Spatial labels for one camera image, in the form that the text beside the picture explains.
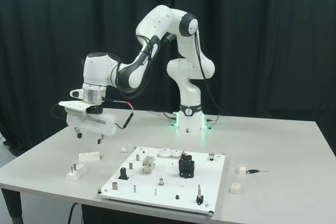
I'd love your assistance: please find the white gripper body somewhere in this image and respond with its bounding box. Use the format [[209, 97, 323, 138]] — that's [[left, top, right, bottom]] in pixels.
[[65, 110, 117, 137]]

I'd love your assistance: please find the white peg holder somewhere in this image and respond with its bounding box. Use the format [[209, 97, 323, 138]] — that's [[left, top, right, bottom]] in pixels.
[[78, 151, 101, 163], [65, 163, 88, 182]]

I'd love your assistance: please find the flat white mounting plate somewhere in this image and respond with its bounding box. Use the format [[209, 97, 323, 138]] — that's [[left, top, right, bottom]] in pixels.
[[58, 100, 90, 111]]

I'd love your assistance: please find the black upright connector block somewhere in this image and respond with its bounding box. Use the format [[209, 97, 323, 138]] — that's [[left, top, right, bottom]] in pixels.
[[119, 167, 130, 181]]

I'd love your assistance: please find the white task board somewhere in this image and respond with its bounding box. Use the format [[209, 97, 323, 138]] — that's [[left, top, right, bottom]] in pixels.
[[96, 145, 227, 218]]

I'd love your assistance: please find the black under-table cabinet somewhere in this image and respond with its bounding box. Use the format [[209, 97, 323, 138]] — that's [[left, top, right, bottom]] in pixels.
[[81, 202, 208, 224]]

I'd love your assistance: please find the black D-SUB plug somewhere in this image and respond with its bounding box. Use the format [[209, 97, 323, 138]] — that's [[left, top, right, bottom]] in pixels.
[[178, 151, 196, 180]]

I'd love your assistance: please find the dark table leg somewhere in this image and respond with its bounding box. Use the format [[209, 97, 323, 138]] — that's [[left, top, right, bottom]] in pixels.
[[0, 187, 22, 224]]

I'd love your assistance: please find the black curtain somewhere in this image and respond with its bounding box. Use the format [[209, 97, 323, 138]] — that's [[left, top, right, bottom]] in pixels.
[[0, 0, 336, 154]]

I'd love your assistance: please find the black block with metal shaft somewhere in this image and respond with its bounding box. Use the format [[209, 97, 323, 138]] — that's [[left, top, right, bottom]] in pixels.
[[195, 184, 205, 205]]

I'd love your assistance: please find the black adapter ring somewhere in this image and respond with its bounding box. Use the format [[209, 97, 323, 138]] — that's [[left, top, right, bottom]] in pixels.
[[86, 105, 105, 116]]

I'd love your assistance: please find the silver flange ring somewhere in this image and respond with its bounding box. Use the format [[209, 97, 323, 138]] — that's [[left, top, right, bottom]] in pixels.
[[81, 87, 103, 104]]

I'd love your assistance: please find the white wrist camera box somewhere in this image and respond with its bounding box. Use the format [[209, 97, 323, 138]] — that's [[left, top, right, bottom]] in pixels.
[[69, 89, 85, 99]]

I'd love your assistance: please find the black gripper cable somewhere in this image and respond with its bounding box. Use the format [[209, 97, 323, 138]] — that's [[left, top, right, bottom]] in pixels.
[[50, 104, 69, 120]]

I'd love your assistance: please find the black base cable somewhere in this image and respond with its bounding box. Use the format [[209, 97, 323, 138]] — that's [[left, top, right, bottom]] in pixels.
[[193, 28, 223, 130]]

